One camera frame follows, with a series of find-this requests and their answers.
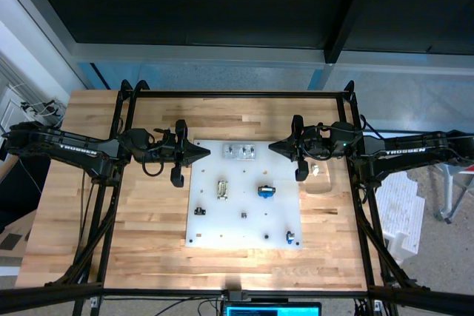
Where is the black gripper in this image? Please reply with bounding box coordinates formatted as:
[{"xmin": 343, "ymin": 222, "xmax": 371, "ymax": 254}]
[
  {"xmin": 267, "ymin": 115, "xmax": 332, "ymax": 183},
  {"xmin": 161, "ymin": 119, "xmax": 212, "ymax": 188}
]

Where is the beige connector housing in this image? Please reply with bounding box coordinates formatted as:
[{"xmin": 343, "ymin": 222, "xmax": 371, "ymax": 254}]
[{"xmin": 216, "ymin": 179, "xmax": 230, "ymax": 201}]

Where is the white taskboard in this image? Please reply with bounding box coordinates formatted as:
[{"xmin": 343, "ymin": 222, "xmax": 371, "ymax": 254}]
[{"xmin": 184, "ymin": 139, "xmax": 305, "ymax": 249}]

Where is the silver block with bolts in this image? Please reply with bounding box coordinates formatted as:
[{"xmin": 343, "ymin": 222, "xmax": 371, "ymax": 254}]
[{"xmin": 221, "ymin": 142, "xmax": 256, "ymax": 161}]

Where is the clear plastic tub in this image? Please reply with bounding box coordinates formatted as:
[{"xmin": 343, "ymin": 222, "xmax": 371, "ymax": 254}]
[{"xmin": 301, "ymin": 156, "xmax": 336, "ymax": 198}]

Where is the white foam block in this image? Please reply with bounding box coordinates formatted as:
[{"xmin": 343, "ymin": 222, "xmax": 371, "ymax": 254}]
[{"xmin": 374, "ymin": 173, "xmax": 427, "ymax": 266}]

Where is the laptop screen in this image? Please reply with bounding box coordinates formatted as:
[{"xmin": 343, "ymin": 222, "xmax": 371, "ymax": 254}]
[{"xmin": 221, "ymin": 301, "xmax": 322, "ymax": 316}]

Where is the grey metal stand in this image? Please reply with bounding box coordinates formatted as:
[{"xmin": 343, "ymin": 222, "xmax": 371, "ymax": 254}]
[{"xmin": 429, "ymin": 162, "xmax": 474, "ymax": 225}]

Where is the black equipment case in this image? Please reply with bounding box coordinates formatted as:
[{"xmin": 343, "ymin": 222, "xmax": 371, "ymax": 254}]
[{"xmin": 0, "ymin": 155, "xmax": 51, "ymax": 234}]

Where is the brown cardboard box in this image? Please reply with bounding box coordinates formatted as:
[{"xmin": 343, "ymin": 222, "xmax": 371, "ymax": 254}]
[{"xmin": 0, "ymin": 208, "xmax": 38, "ymax": 258}]

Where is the blue D-sub connector mount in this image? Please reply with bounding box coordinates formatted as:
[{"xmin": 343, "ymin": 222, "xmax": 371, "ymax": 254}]
[{"xmin": 257, "ymin": 184, "xmax": 278, "ymax": 199}]

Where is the black metal frame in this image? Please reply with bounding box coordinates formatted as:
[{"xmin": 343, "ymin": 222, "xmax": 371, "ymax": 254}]
[{"xmin": 0, "ymin": 78, "xmax": 474, "ymax": 316}]

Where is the black wall pillar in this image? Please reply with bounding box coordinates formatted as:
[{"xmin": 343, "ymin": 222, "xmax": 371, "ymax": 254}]
[{"xmin": 324, "ymin": 0, "xmax": 371, "ymax": 64}]

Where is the black table camera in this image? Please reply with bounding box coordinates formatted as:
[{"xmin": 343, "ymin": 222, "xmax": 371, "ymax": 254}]
[{"xmin": 221, "ymin": 283, "xmax": 250, "ymax": 300}]

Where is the cable bundle with plugs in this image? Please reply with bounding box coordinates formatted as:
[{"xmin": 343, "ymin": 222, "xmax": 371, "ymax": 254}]
[{"xmin": 19, "ymin": 99, "xmax": 64, "ymax": 124}]

